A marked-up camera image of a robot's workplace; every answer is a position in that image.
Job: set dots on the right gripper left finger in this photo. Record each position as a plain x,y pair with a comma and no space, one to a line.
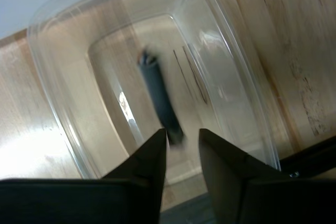
92,200

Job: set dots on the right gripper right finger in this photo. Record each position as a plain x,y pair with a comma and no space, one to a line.
249,197

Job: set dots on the clear plastic tub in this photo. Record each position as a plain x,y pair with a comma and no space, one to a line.
78,37

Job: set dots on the black metal frame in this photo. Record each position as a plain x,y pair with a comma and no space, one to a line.
315,155

